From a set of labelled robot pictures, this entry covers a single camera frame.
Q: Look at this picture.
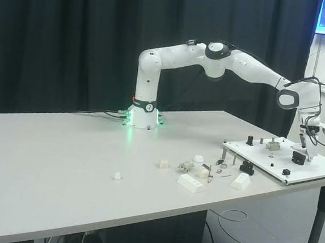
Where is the black cable at arm foot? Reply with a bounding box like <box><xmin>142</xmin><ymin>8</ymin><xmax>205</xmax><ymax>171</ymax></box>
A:
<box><xmin>71</xmin><ymin>106</ymin><xmax>130</xmax><ymax>121</ymax></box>

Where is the white peg holder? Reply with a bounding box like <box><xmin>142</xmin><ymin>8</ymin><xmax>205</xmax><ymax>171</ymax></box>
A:
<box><xmin>176</xmin><ymin>173</ymin><xmax>206</xmax><ymax>194</ymax></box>
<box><xmin>230</xmin><ymin>172</ymin><xmax>251</xmax><ymax>191</ymax></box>

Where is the metal bolt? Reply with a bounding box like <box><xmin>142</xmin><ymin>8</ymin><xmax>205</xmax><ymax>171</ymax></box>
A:
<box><xmin>205</xmin><ymin>164</ymin><xmax>215</xmax><ymax>184</ymax></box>

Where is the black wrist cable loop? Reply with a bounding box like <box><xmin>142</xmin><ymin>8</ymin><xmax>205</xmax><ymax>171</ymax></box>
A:
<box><xmin>301</xmin><ymin>80</ymin><xmax>325</xmax><ymax>148</ymax></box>

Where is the black and silver round plug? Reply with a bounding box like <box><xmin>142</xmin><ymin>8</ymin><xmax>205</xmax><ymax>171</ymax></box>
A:
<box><xmin>214</xmin><ymin>158</ymin><xmax>230</xmax><ymax>169</ymax></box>

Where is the white task board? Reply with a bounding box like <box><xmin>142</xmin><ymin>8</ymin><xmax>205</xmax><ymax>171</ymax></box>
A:
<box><xmin>219</xmin><ymin>131</ymin><xmax>325</xmax><ymax>190</ymax></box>

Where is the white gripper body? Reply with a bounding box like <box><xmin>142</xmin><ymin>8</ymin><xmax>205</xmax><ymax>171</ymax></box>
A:
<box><xmin>299</xmin><ymin>128</ymin><xmax>321</xmax><ymax>157</ymax></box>

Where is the white block holder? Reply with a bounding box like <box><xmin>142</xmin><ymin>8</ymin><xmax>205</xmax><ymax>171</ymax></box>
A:
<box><xmin>196</xmin><ymin>165</ymin><xmax>210</xmax><ymax>180</ymax></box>

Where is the black curtain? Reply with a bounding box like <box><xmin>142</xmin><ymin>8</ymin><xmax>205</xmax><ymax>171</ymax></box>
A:
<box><xmin>0</xmin><ymin>0</ymin><xmax>323</xmax><ymax>243</ymax></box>

